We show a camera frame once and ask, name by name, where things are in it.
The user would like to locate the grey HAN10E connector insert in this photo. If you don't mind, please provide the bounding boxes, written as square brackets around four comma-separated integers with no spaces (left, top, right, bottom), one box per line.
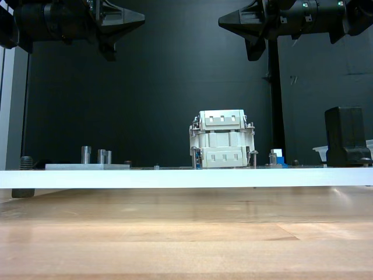
[189,109,256,137]

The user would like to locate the grey connector socket with standoffs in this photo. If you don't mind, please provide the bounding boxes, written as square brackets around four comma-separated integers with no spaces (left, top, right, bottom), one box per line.
[188,131,260,170]

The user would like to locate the black threaded leg screw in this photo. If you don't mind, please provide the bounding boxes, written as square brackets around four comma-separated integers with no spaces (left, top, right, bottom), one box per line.
[11,155,36,199]

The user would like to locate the white taskboard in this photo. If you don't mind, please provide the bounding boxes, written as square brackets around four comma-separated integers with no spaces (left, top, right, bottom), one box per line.
[0,166,373,190]

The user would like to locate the black connector housing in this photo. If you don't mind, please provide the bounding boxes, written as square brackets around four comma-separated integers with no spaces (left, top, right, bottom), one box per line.
[324,106,373,168]

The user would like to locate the small blue and white connector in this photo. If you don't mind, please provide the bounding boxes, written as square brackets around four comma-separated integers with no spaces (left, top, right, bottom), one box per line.
[268,148,286,169]

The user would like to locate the grey metal plate with posts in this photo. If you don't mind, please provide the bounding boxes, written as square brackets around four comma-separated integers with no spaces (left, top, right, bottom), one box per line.
[44,145,131,171]

